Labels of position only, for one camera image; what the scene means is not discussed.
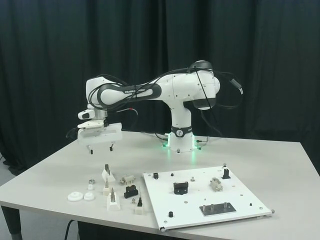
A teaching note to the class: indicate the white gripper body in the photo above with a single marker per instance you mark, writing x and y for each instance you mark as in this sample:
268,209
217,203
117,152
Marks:
100,136

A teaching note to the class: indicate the white small gear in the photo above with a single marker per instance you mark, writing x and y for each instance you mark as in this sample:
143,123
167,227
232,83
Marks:
89,187

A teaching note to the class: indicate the white plug holder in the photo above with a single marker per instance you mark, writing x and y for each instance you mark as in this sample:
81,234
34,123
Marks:
140,210

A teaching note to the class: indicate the metal bolt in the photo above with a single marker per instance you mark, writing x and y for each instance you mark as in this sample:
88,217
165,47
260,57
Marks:
91,181

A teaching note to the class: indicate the black curtains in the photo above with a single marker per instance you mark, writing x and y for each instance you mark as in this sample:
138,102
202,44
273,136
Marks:
75,37

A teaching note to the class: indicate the black D-SUB plug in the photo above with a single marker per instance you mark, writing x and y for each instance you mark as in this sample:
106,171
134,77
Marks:
131,191

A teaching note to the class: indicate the metal square peg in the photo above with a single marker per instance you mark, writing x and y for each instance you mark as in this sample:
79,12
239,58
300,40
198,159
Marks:
107,168

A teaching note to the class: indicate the white large gear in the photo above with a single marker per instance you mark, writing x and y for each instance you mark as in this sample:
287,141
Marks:
75,196

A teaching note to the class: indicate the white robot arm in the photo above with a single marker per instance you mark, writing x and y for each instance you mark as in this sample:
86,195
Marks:
180,87

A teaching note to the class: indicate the large white peg holder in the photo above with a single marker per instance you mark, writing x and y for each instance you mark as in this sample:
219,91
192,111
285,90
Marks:
113,205

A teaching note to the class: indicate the small white peg holder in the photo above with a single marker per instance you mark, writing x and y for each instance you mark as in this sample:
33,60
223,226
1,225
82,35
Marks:
106,191

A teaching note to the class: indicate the white task board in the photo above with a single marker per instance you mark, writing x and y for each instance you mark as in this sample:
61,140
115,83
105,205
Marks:
200,195

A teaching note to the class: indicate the thick metal round peg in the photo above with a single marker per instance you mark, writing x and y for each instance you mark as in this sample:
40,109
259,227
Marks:
113,195

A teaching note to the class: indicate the black table leg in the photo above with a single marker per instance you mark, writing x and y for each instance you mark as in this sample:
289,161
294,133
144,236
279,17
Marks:
11,222

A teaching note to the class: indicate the white medium gear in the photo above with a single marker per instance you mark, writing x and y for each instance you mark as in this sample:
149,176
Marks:
89,196

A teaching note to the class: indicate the metal BNC plug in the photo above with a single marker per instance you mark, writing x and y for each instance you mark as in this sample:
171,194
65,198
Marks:
133,200

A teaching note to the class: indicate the white two-peg holder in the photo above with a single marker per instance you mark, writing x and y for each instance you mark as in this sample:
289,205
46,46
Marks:
108,177

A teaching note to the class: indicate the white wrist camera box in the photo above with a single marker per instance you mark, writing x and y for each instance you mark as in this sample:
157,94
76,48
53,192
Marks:
86,114

